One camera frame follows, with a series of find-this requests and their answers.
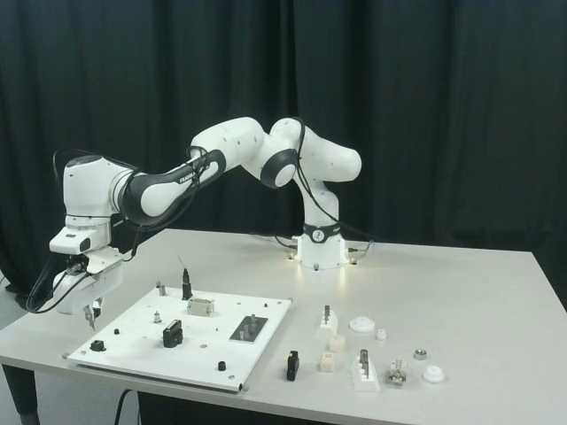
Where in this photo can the flat white mounting plate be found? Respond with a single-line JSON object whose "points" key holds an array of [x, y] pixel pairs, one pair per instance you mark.
{"points": [[104, 261]]}

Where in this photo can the white medium gear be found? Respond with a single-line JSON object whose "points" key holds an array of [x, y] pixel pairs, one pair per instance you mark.
{"points": [[432, 375]]}

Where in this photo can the black curtain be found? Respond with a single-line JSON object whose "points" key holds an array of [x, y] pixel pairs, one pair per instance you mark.
{"points": [[398, 88]]}

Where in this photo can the white large gear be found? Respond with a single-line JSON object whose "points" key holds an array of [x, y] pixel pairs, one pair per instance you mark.
{"points": [[361, 325]]}

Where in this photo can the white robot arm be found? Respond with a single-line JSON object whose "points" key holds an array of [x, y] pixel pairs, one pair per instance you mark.
{"points": [[239, 141]]}

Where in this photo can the black D-SUB plug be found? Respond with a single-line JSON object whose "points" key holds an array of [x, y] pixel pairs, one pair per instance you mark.
{"points": [[292, 365]]}

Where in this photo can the white cube holder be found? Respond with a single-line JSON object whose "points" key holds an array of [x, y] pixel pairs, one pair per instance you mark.
{"points": [[336, 344]]}

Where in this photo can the black USB plug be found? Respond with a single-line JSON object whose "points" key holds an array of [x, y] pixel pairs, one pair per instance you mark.
{"points": [[186, 285]]}

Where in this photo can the white small gear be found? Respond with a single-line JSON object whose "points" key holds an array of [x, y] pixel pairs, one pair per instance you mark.
{"points": [[380, 334]]}

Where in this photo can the white peg holder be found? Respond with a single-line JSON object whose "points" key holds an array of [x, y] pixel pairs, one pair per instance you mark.
{"points": [[365, 380], [328, 329]]}

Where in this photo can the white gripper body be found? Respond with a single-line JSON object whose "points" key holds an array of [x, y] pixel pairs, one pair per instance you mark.
{"points": [[73, 292]]}

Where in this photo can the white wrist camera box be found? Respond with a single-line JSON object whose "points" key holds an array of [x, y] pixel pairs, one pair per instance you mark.
{"points": [[71, 241]]}

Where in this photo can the metal peg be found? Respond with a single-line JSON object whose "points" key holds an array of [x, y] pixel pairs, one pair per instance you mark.
{"points": [[363, 357], [327, 313]]}

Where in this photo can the white task board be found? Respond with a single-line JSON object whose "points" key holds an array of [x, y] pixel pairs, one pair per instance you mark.
{"points": [[146, 354]]}

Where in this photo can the dark table leg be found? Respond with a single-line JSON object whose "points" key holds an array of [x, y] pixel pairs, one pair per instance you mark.
{"points": [[20, 394]]}

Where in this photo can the cream cube holder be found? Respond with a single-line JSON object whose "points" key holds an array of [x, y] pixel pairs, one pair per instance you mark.
{"points": [[328, 361]]}

